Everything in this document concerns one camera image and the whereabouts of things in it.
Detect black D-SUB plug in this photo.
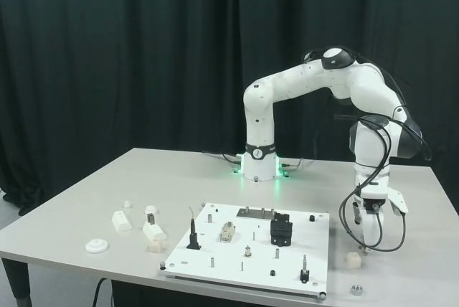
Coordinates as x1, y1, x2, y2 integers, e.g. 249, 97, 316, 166
269, 211, 295, 247

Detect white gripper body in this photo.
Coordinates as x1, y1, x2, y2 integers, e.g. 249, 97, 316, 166
360, 199, 385, 232

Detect black table leg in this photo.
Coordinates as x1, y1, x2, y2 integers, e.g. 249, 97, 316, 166
1, 258, 30, 307

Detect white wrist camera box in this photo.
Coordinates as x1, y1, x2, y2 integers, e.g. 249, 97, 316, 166
389, 189, 410, 215

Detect black cable under table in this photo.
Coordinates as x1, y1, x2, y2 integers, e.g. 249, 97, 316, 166
93, 278, 113, 307

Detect beige connector plug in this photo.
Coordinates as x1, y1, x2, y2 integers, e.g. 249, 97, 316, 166
218, 221, 236, 244

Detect long white holder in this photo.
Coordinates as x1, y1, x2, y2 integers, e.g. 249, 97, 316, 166
111, 209, 133, 232

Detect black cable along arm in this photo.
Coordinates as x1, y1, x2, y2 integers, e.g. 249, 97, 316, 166
303, 46, 432, 161

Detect black cable at arm foot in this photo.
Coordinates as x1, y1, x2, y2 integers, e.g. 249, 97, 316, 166
202, 151, 245, 165
281, 157, 306, 179

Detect black plug with thin cable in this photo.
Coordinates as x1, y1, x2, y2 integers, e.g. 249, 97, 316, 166
185, 206, 203, 250

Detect black curtain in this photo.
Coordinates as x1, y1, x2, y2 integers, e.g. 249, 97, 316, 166
0, 0, 459, 217

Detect metal bolt in black socket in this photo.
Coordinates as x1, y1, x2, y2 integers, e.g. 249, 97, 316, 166
298, 254, 311, 283

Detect white holder with peg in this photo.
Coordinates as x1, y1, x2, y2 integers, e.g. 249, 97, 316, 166
142, 221, 168, 242

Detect white large gear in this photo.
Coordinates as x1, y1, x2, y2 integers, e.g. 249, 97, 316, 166
85, 237, 110, 255

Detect black looped cable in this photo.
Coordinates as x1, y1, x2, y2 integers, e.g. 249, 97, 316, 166
339, 115, 409, 252

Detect white task board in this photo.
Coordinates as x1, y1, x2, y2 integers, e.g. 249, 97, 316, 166
159, 202, 330, 301

